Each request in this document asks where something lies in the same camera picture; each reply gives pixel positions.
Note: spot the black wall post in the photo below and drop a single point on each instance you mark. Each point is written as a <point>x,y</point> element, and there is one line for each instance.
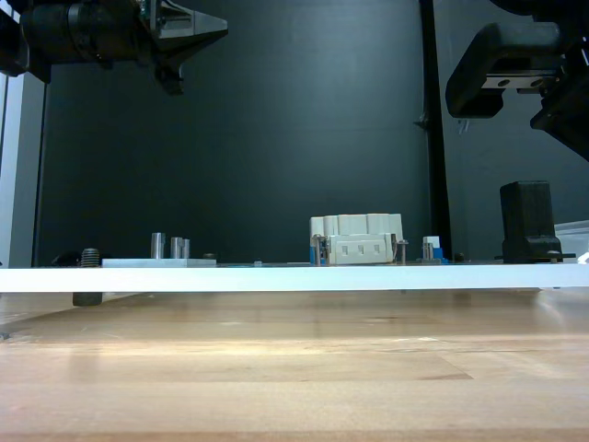
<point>437,161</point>

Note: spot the beige connector housing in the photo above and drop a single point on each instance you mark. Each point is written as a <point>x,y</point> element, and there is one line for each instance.
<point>358,239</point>

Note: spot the tall silver metal bar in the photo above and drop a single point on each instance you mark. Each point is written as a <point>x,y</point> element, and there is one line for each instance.
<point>158,246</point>

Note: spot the thin silver metal bar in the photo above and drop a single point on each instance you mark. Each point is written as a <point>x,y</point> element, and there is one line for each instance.
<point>187,249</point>

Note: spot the silver machine screw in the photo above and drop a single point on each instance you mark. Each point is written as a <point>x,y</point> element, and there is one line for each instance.
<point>402,251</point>

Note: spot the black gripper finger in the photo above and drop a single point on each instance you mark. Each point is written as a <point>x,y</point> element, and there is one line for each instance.
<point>184,46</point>
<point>573,115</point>
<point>202,23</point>

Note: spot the white task board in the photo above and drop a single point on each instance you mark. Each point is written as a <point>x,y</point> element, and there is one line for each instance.
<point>294,278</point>

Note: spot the black threaded set screw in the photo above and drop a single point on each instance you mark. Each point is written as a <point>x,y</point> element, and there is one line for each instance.
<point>91,258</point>

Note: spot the grey aluminium base plate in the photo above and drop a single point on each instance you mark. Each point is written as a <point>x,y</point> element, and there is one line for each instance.
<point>158,263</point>

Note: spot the clear plastic tub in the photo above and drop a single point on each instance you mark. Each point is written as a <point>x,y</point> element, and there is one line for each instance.
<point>577,235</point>

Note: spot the white and blue connector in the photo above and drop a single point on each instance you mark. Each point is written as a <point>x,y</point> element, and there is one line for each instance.
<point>435,251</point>

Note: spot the short silver metal bar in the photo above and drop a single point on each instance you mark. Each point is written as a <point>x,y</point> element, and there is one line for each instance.
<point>177,248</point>

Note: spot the black rubber foot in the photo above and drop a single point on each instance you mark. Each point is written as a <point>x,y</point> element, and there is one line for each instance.
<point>87,299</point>

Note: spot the grey aluminium frame profile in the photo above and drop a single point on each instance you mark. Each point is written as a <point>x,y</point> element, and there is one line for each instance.
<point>23,184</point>

